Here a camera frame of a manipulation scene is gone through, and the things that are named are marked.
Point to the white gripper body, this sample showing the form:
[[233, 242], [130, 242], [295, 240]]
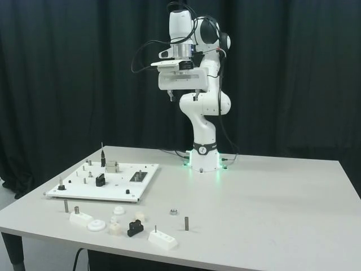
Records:
[[183, 82]]

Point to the white holder with thick peg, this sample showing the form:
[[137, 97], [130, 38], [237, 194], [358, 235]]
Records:
[[81, 219]]

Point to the white task board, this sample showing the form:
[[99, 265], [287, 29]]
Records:
[[112, 189]]

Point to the white large gear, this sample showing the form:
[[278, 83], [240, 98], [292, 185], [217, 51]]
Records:
[[96, 226]]

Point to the black table leg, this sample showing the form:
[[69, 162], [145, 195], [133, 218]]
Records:
[[12, 251]]

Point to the black D-SUB plug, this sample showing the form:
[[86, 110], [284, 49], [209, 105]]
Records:
[[134, 228]]

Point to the metal square peg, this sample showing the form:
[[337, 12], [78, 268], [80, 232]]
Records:
[[186, 223]]

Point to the white small gear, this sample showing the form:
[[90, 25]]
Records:
[[113, 219]]

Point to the thick metal round peg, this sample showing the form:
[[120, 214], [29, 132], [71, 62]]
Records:
[[76, 210]]

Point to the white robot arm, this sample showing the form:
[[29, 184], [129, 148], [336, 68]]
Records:
[[203, 132]]

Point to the black rectangular plug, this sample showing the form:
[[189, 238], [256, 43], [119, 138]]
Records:
[[100, 180]]

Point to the white medium gear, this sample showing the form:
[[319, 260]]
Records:
[[119, 211]]

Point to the black curtain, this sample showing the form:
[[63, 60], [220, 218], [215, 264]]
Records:
[[70, 70]]

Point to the white holder with thin peg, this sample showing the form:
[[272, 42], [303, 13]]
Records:
[[163, 240]]

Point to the metal bolt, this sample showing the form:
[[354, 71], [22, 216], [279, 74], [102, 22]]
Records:
[[173, 211]]

